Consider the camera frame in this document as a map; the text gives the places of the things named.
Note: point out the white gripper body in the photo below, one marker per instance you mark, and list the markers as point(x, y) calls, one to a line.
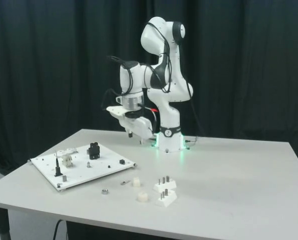
point(138, 127)

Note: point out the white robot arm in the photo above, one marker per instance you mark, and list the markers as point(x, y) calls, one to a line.
point(173, 75)

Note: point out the medium metal square peg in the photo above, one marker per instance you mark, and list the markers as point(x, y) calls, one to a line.
point(163, 180)

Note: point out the thick metal square peg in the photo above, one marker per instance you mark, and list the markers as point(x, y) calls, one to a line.
point(167, 179)

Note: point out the white peg holder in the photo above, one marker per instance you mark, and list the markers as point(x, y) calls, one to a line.
point(166, 200)
point(165, 186)

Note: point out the medium metal round peg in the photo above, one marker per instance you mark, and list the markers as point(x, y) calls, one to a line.
point(165, 194)

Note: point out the wide metal square peg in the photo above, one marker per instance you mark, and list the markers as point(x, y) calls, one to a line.
point(64, 178)

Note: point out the small black plug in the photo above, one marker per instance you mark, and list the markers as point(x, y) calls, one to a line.
point(122, 162)

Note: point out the small white holder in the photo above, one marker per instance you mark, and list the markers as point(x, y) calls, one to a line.
point(136, 182)
point(142, 196)

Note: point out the small grey metal plug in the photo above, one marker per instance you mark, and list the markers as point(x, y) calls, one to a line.
point(124, 182)

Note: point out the metal BNC plug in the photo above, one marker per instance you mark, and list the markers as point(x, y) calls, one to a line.
point(88, 165)

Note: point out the white task board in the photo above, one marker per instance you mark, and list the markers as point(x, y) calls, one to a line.
point(88, 175)

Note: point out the white medium gear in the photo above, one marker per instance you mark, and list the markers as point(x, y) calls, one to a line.
point(71, 150)

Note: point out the metal bolt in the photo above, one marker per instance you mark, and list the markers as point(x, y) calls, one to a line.
point(105, 192)

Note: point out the white large gear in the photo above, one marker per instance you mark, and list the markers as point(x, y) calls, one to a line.
point(61, 153)

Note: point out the black curtain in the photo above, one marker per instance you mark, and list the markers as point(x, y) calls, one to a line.
point(51, 62)

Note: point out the flat white mount plate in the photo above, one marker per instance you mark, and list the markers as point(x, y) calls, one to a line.
point(117, 110)

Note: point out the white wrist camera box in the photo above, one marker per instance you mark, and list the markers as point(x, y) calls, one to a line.
point(120, 99)

